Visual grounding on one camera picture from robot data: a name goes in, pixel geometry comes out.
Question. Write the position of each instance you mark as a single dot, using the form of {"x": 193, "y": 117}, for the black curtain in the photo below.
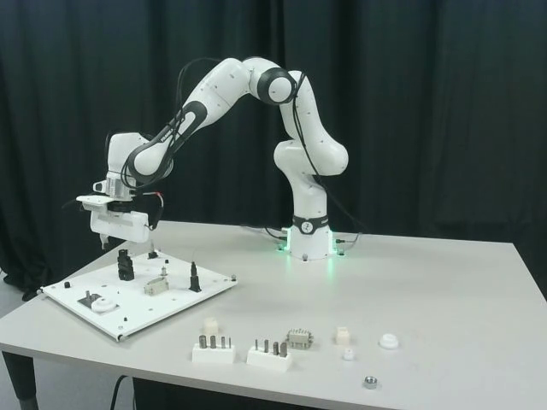
{"x": 42, "y": 85}

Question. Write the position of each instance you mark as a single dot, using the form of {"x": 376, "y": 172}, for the white medium gear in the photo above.
{"x": 389, "y": 341}

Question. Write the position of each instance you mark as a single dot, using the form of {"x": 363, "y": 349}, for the metal waterproof plug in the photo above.
{"x": 299, "y": 339}

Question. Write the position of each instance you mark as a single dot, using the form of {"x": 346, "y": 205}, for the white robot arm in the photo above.
{"x": 222, "y": 85}

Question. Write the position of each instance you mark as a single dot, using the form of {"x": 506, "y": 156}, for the large metal round peg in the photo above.
{"x": 212, "y": 341}

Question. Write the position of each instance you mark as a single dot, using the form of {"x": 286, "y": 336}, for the white small gear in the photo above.
{"x": 348, "y": 354}

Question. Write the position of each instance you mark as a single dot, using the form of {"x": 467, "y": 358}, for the black D-SUB plug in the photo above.
{"x": 125, "y": 265}

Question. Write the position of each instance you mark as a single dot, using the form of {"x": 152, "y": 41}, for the white round peg holder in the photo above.
{"x": 212, "y": 355}

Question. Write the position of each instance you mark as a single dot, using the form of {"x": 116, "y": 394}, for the white large gear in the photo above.
{"x": 103, "y": 306}

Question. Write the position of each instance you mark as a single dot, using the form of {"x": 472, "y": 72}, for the metal bolt nut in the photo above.
{"x": 368, "y": 382}

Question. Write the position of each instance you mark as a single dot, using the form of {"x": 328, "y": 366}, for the flat white mount plate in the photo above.
{"x": 92, "y": 200}

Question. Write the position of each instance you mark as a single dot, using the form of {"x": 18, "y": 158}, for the white square peg holder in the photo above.
{"x": 270, "y": 359}

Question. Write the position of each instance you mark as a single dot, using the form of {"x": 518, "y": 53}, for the black upright plug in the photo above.
{"x": 194, "y": 279}

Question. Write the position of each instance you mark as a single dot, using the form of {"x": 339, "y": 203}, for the largest metal round peg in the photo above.
{"x": 201, "y": 341}

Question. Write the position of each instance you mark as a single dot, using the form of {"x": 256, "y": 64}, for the small white holder block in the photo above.
{"x": 343, "y": 335}
{"x": 212, "y": 325}

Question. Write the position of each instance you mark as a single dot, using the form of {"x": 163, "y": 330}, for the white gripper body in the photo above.
{"x": 124, "y": 224}

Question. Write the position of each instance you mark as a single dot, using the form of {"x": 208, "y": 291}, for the largest metal square peg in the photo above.
{"x": 283, "y": 348}

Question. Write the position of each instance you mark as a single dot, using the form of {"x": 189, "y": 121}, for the white task board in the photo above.
{"x": 141, "y": 307}

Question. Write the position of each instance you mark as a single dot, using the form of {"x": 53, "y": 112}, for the metal BNC plug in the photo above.
{"x": 163, "y": 271}

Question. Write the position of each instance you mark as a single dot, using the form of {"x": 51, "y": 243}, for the dark table leg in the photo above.
{"x": 19, "y": 380}

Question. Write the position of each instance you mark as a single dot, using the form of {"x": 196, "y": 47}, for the small metal square peg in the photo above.
{"x": 266, "y": 345}

